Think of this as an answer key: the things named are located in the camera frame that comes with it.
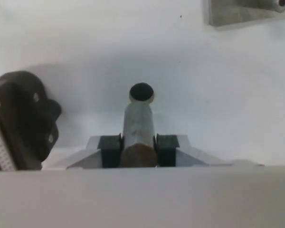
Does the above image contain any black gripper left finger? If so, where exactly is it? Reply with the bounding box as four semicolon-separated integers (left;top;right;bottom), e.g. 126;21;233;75
66;133;123;170

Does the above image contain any white task board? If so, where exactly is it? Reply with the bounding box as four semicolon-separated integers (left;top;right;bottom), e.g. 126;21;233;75
0;0;285;172

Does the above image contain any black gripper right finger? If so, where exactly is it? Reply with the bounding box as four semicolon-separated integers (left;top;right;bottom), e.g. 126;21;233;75
153;133;233;168

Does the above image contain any metal round peg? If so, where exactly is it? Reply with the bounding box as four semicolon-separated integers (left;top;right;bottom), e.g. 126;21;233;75
120;98;157;168

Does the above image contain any black D-SUB plug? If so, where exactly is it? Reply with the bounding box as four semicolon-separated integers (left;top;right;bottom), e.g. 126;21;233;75
0;70;62;171

